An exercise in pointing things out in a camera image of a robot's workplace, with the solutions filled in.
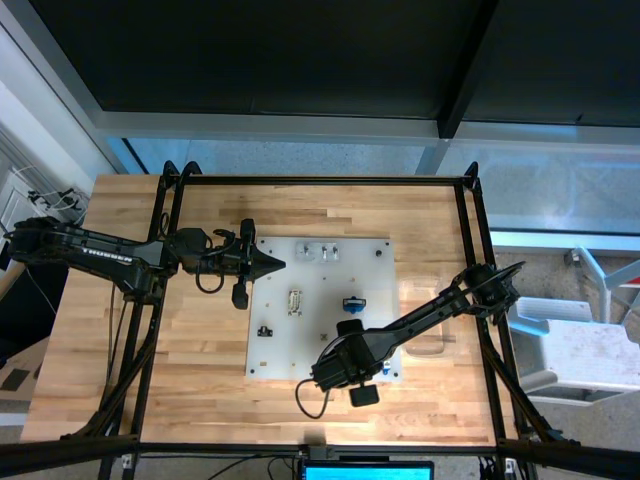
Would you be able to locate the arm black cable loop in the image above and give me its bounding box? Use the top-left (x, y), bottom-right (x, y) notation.
top-left (194, 269), bottom-right (225, 295)
top-left (294, 377), bottom-right (334, 420)

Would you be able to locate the black aluminium frame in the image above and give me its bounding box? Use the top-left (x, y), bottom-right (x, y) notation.
top-left (0, 159), bottom-right (640, 480)

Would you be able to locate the white board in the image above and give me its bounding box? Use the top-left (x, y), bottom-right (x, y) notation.
top-left (243, 235), bottom-right (405, 384)

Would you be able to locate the white metal chair frame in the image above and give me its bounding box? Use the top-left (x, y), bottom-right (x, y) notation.
top-left (564, 244), bottom-right (640, 326)

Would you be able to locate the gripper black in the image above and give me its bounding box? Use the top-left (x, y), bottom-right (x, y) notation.
top-left (202, 218), bottom-right (287, 311)
top-left (310, 320), bottom-right (381, 409)

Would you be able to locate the grey rectangular connector housing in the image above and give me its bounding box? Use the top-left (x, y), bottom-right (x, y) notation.
top-left (286, 288), bottom-right (307, 318)

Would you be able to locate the brown cardboard box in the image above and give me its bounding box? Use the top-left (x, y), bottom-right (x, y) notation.
top-left (0, 334), bottom-right (51, 401)

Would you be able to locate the laptop screen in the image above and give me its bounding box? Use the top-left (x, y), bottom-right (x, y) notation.
top-left (298, 460), bottom-right (436, 480)

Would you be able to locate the black and white cable bundle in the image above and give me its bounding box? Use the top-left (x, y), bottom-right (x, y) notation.
top-left (27, 187), bottom-right (84, 214)

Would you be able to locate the white plastic step stool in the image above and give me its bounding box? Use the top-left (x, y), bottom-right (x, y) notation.
top-left (509, 297), bottom-right (640, 406)

